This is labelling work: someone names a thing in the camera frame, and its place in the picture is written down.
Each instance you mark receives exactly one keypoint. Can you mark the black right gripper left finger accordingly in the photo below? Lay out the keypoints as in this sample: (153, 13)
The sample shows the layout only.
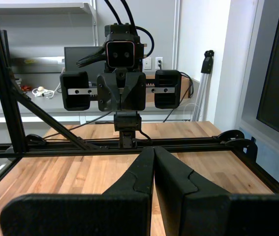
(80, 216)

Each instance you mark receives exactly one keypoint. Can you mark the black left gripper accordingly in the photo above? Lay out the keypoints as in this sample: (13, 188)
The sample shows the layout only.
(75, 78)

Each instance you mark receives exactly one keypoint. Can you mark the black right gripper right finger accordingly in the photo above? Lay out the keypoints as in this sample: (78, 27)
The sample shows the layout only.
(227, 218)

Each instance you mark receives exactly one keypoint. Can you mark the grey monitor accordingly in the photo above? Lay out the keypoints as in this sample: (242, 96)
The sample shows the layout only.
(80, 56)

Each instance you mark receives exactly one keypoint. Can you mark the brown cardboard box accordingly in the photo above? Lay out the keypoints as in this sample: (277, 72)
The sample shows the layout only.
(186, 88)

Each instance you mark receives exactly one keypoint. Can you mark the black table clamp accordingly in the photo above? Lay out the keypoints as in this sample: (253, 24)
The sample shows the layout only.
(36, 139)
(246, 146)
(229, 136)

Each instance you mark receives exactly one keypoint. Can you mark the grey desk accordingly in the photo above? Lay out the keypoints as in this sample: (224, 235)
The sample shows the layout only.
(43, 105)

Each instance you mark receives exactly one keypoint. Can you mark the white wall outlet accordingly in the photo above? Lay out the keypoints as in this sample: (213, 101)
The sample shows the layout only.
(147, 63)
(159, 63)

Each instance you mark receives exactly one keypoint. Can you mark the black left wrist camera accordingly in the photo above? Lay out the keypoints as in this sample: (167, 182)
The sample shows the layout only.
(120, 52)

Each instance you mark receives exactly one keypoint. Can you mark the black aluminium frame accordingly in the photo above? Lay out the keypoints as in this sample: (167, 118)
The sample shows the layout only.
(55, 147)

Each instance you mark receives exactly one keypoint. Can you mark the white wall shelf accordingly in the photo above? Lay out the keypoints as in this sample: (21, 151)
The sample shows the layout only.
(43, 8)

